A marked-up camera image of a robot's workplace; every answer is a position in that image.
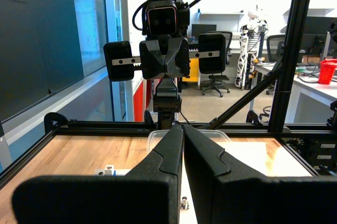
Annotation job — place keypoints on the black aluminium frame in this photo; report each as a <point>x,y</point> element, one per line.
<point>289,76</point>

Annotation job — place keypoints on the clear plastic tub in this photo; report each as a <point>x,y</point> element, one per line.
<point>154,142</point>

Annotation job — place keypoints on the black computer monitor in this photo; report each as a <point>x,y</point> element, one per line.
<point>318,27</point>
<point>204,29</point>

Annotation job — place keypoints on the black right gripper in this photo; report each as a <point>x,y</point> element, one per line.
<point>118,50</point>

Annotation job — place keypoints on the yellow cabinet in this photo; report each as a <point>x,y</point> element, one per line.
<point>193,72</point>

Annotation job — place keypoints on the black office chair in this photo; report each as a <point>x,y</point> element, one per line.
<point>218,77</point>
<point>273,47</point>

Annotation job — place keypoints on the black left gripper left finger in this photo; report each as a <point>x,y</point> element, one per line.
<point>105,200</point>

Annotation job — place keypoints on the red plastic bucket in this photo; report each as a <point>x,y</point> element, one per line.
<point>327,72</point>

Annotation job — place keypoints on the white task board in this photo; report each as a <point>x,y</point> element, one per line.
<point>187,217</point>

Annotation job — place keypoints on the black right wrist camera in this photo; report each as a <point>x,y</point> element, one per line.
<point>161,19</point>

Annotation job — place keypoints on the red cabinet panel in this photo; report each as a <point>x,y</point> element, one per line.
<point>138,102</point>

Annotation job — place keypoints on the white office desk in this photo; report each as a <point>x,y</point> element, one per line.
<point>316,88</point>

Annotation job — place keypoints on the small blue white connector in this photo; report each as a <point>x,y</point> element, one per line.
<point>110,168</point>

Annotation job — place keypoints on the white humanoid robot figure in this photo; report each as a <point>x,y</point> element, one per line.
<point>242,66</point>

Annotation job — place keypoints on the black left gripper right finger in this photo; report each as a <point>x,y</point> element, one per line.
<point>263,200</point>

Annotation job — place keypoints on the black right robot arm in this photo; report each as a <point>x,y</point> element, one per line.
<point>167,95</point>

